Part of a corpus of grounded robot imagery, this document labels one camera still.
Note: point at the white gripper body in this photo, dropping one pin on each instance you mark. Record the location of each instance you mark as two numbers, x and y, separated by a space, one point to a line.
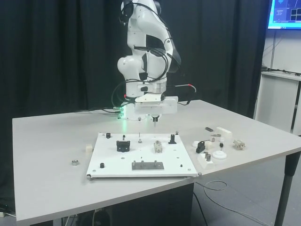
162 108

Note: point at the metal round peg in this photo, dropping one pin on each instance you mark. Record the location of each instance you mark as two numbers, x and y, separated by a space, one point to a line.
154 124
205 156
209 158

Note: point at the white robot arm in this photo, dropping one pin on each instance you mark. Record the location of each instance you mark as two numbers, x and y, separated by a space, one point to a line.
152 66

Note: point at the metal square peg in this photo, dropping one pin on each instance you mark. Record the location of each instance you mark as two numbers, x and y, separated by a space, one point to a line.
216 135

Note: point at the white peg holder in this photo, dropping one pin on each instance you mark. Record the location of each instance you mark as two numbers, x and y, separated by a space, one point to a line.
207 164

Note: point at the white task board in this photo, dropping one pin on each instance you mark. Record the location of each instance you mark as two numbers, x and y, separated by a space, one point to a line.
141 153

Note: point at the black USB plug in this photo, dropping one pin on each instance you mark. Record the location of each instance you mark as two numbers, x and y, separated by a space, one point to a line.
208 128

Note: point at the black D-SUB plug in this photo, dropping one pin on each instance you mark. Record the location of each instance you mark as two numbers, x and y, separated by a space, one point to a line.
200 147

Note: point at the white square holder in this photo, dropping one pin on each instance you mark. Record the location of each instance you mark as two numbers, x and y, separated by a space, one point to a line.
208 145

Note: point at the long white holder block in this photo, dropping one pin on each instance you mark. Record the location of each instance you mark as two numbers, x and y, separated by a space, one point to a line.
224 133

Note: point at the black and white plug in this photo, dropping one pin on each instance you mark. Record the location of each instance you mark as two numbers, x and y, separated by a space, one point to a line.
221 146

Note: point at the white large gear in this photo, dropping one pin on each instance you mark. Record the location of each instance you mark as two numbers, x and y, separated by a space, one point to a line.
219 155

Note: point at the metal connector block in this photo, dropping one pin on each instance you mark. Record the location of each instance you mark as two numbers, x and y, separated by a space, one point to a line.
238 144

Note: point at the metal hex nut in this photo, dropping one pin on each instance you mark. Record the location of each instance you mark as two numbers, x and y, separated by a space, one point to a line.
75 162

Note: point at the black curtain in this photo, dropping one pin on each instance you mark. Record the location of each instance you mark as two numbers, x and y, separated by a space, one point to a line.
58 58

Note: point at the white cabinet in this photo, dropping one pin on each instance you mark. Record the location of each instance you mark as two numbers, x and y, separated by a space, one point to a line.
275 103

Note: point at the black table leg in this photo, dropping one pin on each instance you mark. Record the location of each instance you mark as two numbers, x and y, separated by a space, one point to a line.
287 188

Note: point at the blue monitor screen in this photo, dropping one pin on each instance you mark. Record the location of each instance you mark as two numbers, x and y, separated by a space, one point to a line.
284 14

